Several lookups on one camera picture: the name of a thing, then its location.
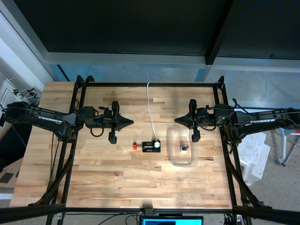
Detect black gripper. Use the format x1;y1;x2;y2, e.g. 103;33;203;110
102;100;135;144
174;98;210;143

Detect clear plastic tub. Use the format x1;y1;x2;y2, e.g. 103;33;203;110
165;127;198;168

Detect black vise with orange knob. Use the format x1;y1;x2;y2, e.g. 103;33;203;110
133;140;163;154

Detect white plastic step stool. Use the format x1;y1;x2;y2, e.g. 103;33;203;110
237;132;271;187

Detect grey metal stand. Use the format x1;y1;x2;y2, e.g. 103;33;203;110
271;127;300;167

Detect screen with blue edge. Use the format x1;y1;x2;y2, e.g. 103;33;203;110
140;216;204;225

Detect brown cardboard box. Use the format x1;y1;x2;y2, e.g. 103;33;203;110
0;157;24;188

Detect white power cable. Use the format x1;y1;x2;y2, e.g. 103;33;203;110
146;81;159;143

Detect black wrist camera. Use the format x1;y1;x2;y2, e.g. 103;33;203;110
214;104;235;125
81;106;98;120

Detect black metal frame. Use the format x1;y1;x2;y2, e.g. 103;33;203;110
0;75;300;225

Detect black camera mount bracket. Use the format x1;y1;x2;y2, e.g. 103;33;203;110
140;203;157;217

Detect black and white wall cables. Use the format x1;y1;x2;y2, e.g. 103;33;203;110
12;87;39;99

